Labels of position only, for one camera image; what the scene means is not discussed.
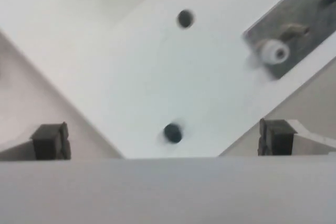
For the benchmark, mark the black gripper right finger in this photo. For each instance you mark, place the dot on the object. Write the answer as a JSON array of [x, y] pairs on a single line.
[[278, 137]]

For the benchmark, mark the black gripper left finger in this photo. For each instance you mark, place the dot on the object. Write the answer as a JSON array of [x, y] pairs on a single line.
[[50, 142]]

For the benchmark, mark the white small gear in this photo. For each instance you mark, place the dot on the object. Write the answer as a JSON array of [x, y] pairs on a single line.
[[274, 52]]

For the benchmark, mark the white task board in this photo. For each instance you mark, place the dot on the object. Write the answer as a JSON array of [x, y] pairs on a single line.
[[147, 77]]

